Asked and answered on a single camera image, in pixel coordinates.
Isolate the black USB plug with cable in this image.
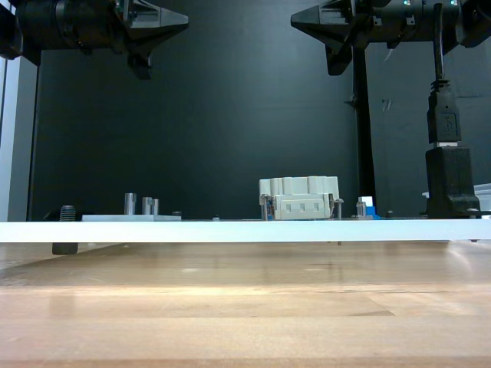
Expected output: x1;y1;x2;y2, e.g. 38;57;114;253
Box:
427;2;462;149

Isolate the beige multi-pin connector housing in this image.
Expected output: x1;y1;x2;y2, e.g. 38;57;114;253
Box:
259;176;341;222

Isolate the blue white small connector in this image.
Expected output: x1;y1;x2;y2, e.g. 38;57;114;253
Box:
363;195;378;220

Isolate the black USB socket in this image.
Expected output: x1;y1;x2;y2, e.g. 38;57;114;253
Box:
424;146;483;218

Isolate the grey metal plate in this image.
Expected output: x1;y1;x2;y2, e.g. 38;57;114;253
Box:
81;214;182;222

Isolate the white task board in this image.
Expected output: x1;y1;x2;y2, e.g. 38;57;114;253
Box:
0;220;491;245

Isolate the black aluminium frame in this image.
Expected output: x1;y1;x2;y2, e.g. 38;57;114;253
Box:
344;45;377;220

